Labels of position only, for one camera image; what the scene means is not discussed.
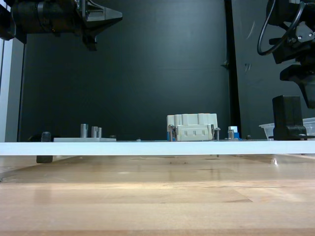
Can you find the black upright socket block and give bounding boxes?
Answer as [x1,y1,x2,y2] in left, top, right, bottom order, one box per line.
[269,94,309,141]

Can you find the beige connector hub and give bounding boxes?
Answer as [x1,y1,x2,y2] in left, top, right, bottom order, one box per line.
[166,113,221,142]

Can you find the small blue white socket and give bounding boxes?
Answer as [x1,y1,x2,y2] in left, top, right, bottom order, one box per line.
[228,126,240,140]

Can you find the white board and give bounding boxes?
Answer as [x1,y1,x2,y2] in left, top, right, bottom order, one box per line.
[0,139,315,157]

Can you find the black screw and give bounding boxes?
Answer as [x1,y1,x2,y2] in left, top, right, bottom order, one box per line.
[36,131,54,164]

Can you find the clear plastic tub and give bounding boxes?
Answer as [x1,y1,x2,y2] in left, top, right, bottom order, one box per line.
[258,117,315,141]

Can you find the black wall post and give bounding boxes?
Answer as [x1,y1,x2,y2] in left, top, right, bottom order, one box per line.
[222,0,241,140]

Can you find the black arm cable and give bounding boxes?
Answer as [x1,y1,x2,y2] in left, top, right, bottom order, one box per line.
[256,1,306,56]

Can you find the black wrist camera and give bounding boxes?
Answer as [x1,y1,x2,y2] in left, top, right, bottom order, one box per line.
[269,36,302,65]

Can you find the grey metal plate with pegs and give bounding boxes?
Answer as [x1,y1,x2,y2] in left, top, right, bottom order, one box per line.
[53,123,117,143]

